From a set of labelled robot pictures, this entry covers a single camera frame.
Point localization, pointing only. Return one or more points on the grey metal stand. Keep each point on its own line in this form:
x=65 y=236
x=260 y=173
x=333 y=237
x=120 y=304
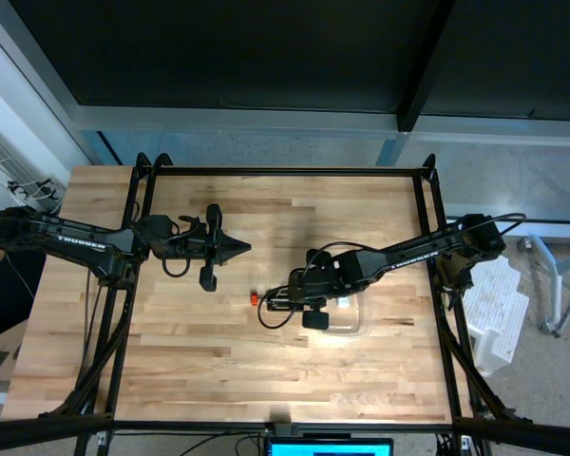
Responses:
x=556 y=304

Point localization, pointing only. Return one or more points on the small white block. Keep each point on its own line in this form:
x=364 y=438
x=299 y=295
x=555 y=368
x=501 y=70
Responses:
x=343 y=302

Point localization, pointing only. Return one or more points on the black vise with red knob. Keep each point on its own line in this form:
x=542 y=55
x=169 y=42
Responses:
x=255 y=299

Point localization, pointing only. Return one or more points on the black frame clamp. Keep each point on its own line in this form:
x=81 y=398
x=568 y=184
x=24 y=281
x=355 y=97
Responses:
x=161 y=155
x=139 y=155
x=430 y=159

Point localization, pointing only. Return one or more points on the blue laptop screen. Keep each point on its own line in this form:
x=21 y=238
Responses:
x=328 y=449

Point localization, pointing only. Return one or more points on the black aluminium frame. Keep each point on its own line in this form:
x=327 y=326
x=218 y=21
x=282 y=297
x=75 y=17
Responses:
x=119 y=332

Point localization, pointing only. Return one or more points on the cardboard box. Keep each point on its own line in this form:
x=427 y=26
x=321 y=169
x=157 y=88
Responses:
x=9 y=342

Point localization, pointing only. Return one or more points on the clear plastic tub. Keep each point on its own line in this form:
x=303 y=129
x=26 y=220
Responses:
x=347 y=318

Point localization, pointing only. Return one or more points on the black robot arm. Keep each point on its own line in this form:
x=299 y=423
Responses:
x=76 y=240
x=408 y=252

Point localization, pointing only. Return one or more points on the white foam block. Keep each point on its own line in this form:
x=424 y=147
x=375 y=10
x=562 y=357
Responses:
x=494 y=309

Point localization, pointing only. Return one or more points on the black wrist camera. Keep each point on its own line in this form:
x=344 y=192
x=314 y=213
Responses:
x=192 y=246
x=300 y=285

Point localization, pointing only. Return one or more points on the black table camera mount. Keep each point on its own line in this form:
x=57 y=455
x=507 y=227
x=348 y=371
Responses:
x=283 y=430

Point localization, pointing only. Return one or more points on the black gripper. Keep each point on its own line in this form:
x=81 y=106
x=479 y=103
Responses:
x=325 y=285
x=214 y=218

